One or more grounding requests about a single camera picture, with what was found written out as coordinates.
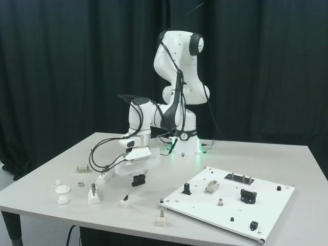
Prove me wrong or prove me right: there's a black floor cable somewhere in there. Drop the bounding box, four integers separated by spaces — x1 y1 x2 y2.
67 224 77 246

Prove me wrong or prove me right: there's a white round peg holder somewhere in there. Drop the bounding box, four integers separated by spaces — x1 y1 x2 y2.
88 189 102 205

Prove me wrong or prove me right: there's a white large gear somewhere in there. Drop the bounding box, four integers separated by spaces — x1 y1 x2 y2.
54 186 70 197

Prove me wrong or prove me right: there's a black base cable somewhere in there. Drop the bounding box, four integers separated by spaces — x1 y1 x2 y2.
157 134 177 155

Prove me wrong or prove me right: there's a black table leg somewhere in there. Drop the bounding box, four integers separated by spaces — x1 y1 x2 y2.
0 210 21 246

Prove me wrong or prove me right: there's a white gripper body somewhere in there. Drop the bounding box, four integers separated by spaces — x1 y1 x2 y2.
114 148 161 177

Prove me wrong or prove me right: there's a white square peg holder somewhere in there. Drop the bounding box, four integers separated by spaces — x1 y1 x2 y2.
96 172 115 184

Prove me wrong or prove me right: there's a white task board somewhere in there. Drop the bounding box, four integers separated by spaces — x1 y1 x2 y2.
159 166 295 243

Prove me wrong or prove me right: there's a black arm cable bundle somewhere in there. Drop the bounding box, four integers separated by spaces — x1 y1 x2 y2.
89 30 189 173

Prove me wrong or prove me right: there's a black curtain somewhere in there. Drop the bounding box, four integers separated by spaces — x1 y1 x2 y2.
0 0 328 181

